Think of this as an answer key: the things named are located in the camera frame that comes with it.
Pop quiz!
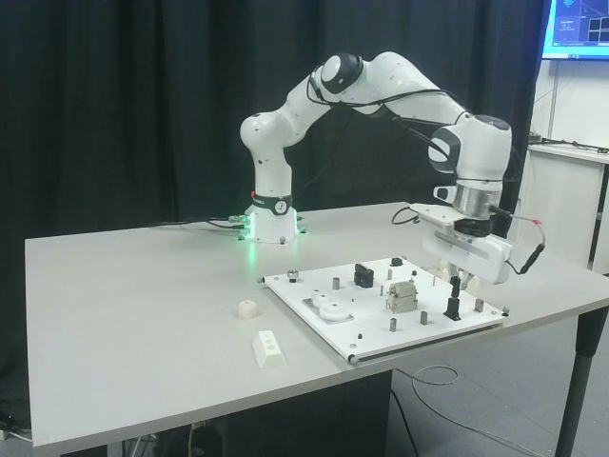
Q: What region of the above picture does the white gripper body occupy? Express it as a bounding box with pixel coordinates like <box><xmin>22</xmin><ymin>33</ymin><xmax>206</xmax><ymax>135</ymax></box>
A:
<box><xmin>421</xmin><ymin>228</ymin><xmax>517</xmax><ymax>288</ymax></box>

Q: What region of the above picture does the black D-SUB plug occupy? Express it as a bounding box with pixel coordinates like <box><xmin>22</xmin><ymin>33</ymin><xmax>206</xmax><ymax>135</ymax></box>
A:
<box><xmin>353</xmin><ymin>263</ymin><xmax>376</xmax><ymax>289</ymax></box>

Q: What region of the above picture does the white task board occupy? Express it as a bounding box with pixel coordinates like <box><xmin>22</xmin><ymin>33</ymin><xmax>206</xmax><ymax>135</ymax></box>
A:
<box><xmin>256</xmin><ymin>256</ymin><xmax>511</xmax><ymax>368</ymax></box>

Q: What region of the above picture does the white large gear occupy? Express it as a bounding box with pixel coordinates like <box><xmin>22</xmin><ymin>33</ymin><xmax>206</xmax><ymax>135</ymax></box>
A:
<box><xmin>319</xmin><ymin>301</ymin><xmax>351</xmax><ymax>323</ymax></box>

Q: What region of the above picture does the black table leg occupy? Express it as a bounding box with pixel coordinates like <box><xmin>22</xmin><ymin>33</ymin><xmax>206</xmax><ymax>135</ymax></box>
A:
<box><xmin>556</xmin><ymin>311</ymin><xmax>603</xmax><ymax>457</ymax></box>

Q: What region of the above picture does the white holder with round holes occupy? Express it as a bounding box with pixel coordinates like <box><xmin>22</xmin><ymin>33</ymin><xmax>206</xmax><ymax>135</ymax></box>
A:
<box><xmin>251</xmin><ymin>328</ymin><xmax>290</xmax><ymax>369</ymax></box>

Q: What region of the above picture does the blue screen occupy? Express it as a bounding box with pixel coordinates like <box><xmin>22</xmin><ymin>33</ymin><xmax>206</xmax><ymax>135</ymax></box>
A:
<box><xmin>540</xmin><ymin>0</ymin><xmax>609</xmax><ymax>62</ymax></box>

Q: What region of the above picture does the black curtain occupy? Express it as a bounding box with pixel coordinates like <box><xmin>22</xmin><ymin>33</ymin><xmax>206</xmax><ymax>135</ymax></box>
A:
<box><xmin>0</xmin><ymin>0</ymin><xmax>544</xmax><ymax>242</ymax></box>

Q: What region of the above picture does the thin black rod with wire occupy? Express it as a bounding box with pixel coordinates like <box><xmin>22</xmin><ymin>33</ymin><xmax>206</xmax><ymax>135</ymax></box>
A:
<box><xmin>492</xmin><ymin>205</ymin><xmax>544</xmax><ymax>276</ymax></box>

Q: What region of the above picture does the white flat mount plate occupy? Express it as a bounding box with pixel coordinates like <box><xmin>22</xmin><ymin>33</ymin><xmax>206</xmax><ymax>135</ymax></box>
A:
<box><xmin>409</xmin><ymin>202</ymin><xmax>472</xmax><ymax>227</ymax></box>

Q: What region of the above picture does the silver sensor ring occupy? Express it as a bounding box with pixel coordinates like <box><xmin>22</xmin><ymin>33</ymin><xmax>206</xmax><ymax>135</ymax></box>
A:
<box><xmin>451</xmin><ymin>183</ymin><xmax>503</xmax><ymax>214</ymax></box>

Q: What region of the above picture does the black camera cable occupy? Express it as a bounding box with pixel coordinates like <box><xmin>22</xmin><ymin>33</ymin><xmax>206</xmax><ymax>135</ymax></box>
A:
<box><xmin>391</xmin><ymin>205</ymin><xmax>422</xmax><ymax>227</ymax></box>

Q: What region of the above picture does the thin pale cable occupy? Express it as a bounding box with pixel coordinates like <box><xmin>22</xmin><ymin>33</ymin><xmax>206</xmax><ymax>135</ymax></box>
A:
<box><xmin>411</xmin><ymin>364</ymin><xmax>481</xmax><ymax>429</ymax></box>

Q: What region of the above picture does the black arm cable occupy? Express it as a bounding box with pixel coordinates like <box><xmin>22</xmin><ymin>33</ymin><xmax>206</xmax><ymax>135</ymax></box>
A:
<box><xmin>306</xmin><ymin>70</ymin><xmax>472</xmax><ymax>149</ymax></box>

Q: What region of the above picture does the black base cable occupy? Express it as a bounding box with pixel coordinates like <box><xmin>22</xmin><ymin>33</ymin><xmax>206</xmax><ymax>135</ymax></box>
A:
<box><xmin>205</xmin><ymin>214</ymin><xmax>251</xmax><ymax>232</ymax></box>

